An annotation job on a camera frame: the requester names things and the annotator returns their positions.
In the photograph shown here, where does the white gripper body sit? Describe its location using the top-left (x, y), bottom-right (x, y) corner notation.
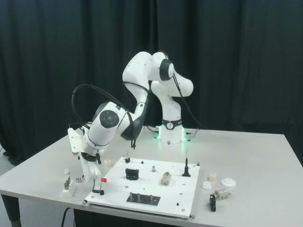
top-left (79, 155), bottom-right (100, 184)

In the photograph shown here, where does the white large gear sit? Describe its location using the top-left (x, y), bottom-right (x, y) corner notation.
top-left (221, 177), bottom-right (237, 188)

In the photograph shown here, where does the black rod with red tag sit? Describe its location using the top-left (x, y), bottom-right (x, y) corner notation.
top-left (91, 177), bottom-right (109, 193)

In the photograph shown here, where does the white round peg holder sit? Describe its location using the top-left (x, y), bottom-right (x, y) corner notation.
top-left (59, 184), bottom-right (77, 199)

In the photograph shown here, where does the flat white mounting plate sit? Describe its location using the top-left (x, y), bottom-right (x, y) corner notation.
top-left (67, 127), bottom-right (84, 154)

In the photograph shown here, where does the white task board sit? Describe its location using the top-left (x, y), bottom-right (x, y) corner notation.
top-left (82, 156), bottom-right (202, 215)

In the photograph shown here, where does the black table leg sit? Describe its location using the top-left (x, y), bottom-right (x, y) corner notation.
top-left (1, 195), bottom-right (21, 227)

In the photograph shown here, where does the metal D-SUB plug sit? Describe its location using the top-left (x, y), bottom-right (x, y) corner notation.
top-left (214, 188), bottom-right (232, 198)

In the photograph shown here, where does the black curtain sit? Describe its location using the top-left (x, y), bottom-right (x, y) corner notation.
top-left (0, 0), bottom-right (303, 164)

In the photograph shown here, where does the black cable under table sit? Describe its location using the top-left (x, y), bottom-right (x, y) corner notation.
top-left (62, 207), bottom-right (74, 227)

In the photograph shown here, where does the short black foot cable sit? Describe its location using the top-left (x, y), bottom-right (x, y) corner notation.
top-left (144, 124), bottom-right (160, 133)

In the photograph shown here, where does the black forearm cable loop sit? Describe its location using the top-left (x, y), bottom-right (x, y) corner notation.
top-left (68, 84), bottom-right (138, 150)

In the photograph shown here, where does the black base cable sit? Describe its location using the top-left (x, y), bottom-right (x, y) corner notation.
top-left (160, 50), bottom-right (201, 138)

